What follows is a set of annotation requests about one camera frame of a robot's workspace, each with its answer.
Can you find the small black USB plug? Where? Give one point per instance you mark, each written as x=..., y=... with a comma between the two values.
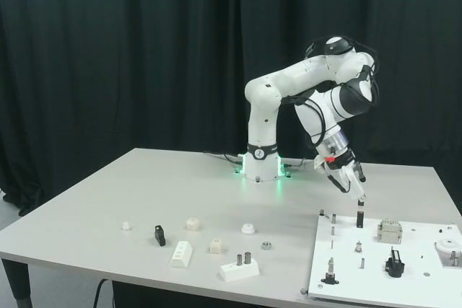
x=360, y=208

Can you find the cream cube plug holder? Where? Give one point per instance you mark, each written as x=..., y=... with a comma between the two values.
x=193, y=224
x=216, y=246

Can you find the metal BNC plug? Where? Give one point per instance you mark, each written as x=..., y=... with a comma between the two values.
x=358, y=246

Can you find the metal round peg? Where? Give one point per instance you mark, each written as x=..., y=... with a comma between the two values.
x=239, y=259
x=248, y=257

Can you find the black D-SUB plug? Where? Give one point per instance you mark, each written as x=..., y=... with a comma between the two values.
x=159, y=236

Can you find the white task board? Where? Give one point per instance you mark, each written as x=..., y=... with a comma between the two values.
x=375, y=272

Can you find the white small gear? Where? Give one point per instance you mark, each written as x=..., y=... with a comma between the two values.
x=126, y=225

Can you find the white empty peg holder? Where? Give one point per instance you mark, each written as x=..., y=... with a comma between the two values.
x=180, y=254

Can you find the metal peg on black base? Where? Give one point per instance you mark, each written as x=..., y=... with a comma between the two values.
x=330, y=270

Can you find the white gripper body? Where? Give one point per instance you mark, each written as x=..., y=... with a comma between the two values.
x=346, y=178

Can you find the grey waterproof plug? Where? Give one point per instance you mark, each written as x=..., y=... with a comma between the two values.
x=387, y=230

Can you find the black table leg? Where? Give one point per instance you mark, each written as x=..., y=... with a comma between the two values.
x=14, y=281

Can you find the white large gear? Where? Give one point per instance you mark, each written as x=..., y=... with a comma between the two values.
x=447, y=246

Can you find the white holder with pegs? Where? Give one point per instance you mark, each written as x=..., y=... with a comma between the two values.
x=240, y=272

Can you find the metal bolt nut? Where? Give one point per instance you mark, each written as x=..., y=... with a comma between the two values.
x=266, y=245

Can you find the white medium gear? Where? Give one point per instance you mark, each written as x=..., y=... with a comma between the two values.
x=248, y=229

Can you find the black curtain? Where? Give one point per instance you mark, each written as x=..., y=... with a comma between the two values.
x=108, y=34

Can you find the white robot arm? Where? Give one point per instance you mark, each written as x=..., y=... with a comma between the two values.
x=260, y=135

